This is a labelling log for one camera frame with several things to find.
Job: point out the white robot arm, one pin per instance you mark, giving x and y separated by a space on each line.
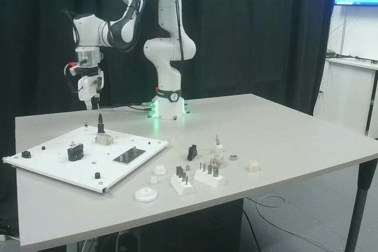
169 54

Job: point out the white round peg holder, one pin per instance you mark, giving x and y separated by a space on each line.
208 179

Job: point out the white task board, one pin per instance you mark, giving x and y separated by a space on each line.
59 169

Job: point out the small metal round peg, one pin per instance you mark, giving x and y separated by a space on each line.
205 167

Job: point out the white medium gear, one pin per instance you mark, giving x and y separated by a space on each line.
159 170

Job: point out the white large gear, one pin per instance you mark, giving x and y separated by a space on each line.
146 196

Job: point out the white square peg holder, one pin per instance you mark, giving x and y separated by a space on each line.
183 188

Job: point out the black curtain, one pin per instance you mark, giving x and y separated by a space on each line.
251 42

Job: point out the white cabinet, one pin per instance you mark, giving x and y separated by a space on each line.
348 95

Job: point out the black round plug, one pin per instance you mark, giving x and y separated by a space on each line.
101 125

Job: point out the medium metal round peg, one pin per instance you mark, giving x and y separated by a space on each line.
210 170

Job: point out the thin metal round peg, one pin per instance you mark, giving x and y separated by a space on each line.
200 166

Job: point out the large metal square peg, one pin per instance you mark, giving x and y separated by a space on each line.
179 171

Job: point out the medium metal square peg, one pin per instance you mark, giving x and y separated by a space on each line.
184 174

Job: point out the white Ethernet plug holder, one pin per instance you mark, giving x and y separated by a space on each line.
218 149

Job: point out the large metal round peg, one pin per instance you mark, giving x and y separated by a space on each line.
215 172

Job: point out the metal hex bolt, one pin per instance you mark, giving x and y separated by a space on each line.
234 157

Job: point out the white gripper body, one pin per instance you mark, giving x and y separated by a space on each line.
88 88

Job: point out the beige multi-pin plug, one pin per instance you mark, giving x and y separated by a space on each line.
214 160

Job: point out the small white holder block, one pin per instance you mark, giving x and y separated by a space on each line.
252 166

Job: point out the black table leg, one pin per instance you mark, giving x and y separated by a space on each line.
358 204

